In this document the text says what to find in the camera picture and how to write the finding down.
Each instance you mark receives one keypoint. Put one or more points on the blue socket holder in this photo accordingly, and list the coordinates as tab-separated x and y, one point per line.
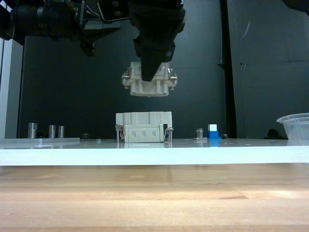
213	135

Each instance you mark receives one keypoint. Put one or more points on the large notched metal cylinder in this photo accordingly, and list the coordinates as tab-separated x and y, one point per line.
32	130

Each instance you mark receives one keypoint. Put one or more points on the beige connector socket base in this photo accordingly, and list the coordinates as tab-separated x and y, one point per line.
142	133

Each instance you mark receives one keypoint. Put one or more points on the white cube plug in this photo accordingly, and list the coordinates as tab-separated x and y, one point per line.
212	128

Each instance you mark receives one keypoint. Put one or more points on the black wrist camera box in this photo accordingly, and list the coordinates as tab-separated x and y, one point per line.
117	9

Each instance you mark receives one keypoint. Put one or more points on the white board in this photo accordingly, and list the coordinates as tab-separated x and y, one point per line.
154	157

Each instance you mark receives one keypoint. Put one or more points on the black knurled screw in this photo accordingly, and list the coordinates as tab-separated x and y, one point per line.
86	136
225	136

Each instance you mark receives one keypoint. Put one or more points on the small metal cylinder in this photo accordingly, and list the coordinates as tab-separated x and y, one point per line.
61	132
52	131

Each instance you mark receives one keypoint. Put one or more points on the black rounded object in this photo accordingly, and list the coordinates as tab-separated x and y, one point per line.
274	134

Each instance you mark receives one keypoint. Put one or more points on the clear acrylic plate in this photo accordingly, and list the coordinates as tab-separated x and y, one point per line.
24	140

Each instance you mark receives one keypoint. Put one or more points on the black frame post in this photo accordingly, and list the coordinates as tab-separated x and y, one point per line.
229	96

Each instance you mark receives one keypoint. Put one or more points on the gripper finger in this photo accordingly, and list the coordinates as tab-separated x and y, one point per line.
154	43
101	27
96	34
137	47

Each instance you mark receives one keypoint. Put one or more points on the tiny clear screw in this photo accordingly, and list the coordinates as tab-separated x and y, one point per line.
98	140

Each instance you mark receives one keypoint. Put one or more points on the light grey upright panel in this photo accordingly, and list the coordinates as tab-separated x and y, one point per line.
9	96

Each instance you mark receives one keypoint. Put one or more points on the beige HAN10-E connector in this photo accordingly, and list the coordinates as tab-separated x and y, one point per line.
162	89

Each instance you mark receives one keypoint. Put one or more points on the clear plastic peg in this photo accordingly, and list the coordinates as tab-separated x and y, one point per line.
200	134

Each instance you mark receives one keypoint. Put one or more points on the clear plastic tub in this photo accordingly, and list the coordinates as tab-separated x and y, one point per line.
297	135

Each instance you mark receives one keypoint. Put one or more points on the silver mounting screw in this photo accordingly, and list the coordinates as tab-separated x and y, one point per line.
170	134
118	131

